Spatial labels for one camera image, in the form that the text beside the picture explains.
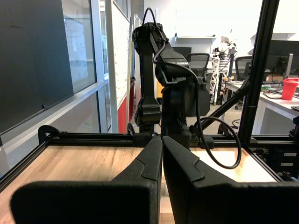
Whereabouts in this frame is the black mesh office chair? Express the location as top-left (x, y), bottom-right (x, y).
top-left (186, 53), bottom-right (211, 75)
top-left (234, 56), bottom-right (253, 110)

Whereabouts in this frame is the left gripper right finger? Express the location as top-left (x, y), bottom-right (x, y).
top-left (163, 136), bottom-right (299, 224)

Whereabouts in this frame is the white office desk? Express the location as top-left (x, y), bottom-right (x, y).
top-left (225, 81), bottom-right (299, 136)

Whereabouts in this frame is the white lattice stand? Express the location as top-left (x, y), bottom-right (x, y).
top-left (209, 35), bottom-right (238, 103)

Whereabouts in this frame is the black computer monitor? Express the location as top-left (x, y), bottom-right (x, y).
top-left (266, 40), bottom-right (299, 77)
top-left (172, 46), bottom-right (192, 62)

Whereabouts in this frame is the black aluminium frame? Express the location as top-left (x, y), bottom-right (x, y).
top-left (0, 0), bottom-right (299, 194)

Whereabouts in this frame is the red plastic cup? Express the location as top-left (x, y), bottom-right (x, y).
top-left (281, 78), bottom-right (299, 101)

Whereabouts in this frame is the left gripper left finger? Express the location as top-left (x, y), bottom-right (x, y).
top-left (10, 135), bottom-right (163, 224)

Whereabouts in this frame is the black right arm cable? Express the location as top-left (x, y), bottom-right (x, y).
top-left (142, 7), bottom-right (242, 169)

